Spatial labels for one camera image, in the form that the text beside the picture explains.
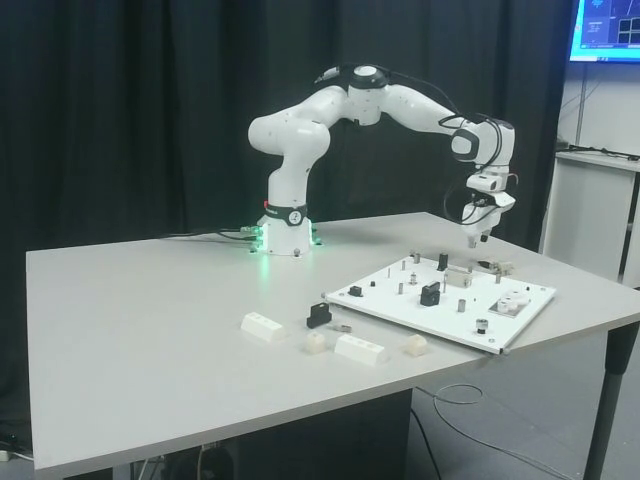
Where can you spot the white large gear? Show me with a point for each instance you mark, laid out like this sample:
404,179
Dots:
521,295

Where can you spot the Ethernet plug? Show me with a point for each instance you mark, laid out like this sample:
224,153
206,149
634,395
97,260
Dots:
342,328

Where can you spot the large metal round peg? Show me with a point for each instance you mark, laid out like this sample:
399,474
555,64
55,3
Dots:
461,304

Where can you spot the white medium gear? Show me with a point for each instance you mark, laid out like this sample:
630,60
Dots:
513,303

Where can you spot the white power strip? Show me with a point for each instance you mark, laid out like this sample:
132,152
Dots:
5,455

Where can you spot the grey waterproof plug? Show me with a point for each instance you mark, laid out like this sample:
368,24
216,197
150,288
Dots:
505,267

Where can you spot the long white peg holder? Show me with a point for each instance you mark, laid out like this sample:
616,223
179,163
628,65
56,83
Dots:
264,326
361,350

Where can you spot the dark table leg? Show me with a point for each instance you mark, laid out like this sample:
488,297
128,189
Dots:
612,400

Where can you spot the black USB plug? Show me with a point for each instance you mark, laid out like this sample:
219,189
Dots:
442,261

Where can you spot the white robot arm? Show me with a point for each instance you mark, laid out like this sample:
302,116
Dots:
290,175

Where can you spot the black D-SUB plug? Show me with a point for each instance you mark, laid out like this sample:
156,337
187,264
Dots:
318,316

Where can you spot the white small gear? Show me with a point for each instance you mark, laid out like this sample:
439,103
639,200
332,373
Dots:
501,304

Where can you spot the black curtain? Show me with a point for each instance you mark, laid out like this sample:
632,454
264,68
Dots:
100,100

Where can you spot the white task board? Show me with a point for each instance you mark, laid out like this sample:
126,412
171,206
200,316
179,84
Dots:
380,300

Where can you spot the small cream plug holder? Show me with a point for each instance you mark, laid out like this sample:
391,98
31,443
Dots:
414,345
315,344

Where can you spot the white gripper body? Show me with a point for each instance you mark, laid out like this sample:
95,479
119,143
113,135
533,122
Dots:
477,220

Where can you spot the blue screen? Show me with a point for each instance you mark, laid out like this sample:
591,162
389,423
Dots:
610,30

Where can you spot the white cabinet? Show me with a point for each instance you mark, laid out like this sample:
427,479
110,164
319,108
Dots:
590,210

